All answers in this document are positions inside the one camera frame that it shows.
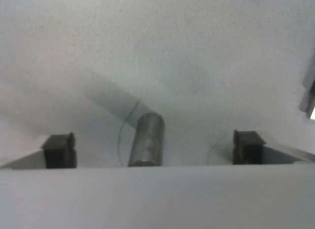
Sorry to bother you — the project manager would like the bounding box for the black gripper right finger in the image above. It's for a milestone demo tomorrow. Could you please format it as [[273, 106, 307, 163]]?
[[232, 130, 315, 165]]

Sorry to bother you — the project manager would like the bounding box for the metal round peg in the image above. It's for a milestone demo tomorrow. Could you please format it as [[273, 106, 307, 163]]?
[[127, 111, 166, 167]]

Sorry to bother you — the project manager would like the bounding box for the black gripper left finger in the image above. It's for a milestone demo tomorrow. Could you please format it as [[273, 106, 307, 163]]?
[[0, 131, 78, 169]]

